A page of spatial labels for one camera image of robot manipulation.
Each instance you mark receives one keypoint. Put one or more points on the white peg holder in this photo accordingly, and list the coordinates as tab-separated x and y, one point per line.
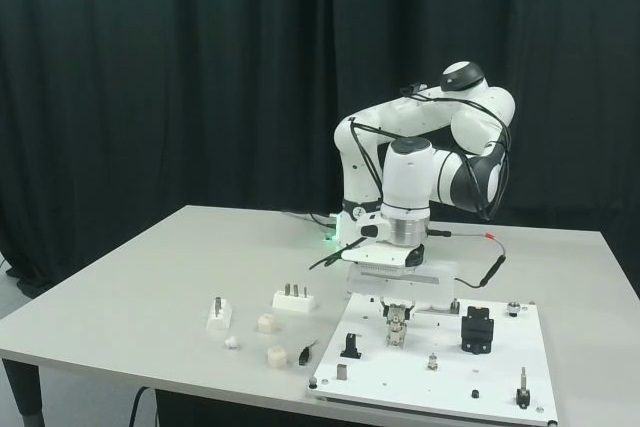
294	304
220	322

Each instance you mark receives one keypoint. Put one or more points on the white small gear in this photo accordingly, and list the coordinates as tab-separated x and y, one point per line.
230	342

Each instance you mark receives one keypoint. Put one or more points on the white box dark window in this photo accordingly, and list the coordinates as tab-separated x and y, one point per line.
372	226

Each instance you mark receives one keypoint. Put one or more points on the white cube plug holder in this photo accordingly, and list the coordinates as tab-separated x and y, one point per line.
276	357
267	324

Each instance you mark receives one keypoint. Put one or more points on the flat white mount plate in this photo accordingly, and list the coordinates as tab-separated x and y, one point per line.
375	253

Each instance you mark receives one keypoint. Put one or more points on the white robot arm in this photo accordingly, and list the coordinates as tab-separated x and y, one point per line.
405	182

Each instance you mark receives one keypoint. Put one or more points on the black curtain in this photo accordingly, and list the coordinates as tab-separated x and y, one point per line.
150	47

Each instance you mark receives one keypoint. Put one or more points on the black USB plug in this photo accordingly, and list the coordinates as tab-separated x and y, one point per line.
303	356

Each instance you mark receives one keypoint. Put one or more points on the metal BNC plug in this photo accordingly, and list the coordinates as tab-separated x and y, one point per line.
432	362

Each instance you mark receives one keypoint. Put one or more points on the metal round peg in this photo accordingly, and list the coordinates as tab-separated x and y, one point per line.
454	306

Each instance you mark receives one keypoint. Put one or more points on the white task board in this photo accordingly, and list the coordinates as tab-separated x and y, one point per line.
400	382

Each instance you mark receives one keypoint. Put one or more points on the thick metal peg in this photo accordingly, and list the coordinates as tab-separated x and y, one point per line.
288	291
218	307

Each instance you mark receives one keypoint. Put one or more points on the black table leg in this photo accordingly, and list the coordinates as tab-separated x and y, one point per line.
22	397

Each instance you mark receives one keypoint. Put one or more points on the grey waterproof plug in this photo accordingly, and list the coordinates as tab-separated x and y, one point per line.
397	318

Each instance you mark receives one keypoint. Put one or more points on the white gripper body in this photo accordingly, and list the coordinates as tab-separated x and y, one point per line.
430	292

